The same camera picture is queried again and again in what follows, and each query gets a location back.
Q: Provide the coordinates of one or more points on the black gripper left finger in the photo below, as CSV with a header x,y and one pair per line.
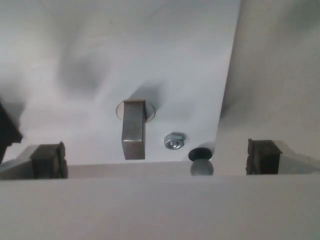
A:
x,y
47,162

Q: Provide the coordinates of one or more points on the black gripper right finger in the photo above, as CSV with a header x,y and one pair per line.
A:
x,y
262,160

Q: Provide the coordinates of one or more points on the white task board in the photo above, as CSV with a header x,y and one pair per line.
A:
x,y
175,62

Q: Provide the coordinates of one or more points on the metal square peg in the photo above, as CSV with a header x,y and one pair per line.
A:
x,y
133,130

